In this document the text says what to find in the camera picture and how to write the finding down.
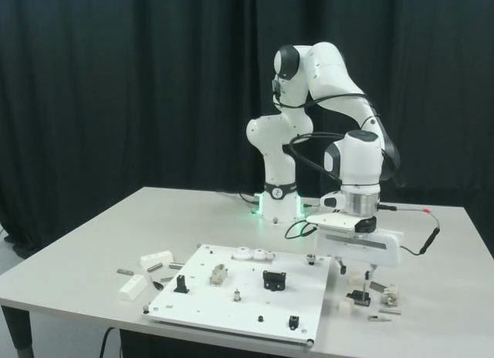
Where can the black curtain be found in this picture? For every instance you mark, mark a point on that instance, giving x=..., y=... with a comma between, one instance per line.
x=116, y=84

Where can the thin metal square peg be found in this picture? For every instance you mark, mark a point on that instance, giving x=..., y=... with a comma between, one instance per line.
x=364, y=290

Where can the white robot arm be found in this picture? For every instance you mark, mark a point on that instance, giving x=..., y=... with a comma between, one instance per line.
x=339, y=80

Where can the thick metal square peg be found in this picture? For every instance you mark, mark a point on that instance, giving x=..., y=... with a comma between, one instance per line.
x=378, y=286

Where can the dark table leg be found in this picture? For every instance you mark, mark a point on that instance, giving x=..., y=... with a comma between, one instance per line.
x=17, y=331

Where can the small metal plug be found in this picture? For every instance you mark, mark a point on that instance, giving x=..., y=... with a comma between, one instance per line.
x=377, y=318

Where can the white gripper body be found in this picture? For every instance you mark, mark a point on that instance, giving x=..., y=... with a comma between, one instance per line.
x=359, y=254

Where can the metal round peg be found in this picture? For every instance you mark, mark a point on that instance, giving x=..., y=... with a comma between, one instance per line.
x=390, y=311

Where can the white task board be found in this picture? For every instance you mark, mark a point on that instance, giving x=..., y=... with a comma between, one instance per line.
x=216, y=308

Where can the white large gear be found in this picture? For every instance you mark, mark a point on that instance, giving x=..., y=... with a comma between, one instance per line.
x=242, y=254

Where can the black D-SUB plug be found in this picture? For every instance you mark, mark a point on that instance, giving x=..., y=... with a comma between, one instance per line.
x=273, y=281

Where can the white medium gear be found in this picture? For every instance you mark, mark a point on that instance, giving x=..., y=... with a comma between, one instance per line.
x=259, y=255

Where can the white peg holder block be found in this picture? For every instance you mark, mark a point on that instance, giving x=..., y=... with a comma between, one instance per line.
x=156, y=257
x=133, y=288

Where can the small black plug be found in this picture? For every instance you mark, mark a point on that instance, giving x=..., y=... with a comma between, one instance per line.
x=157, y=285

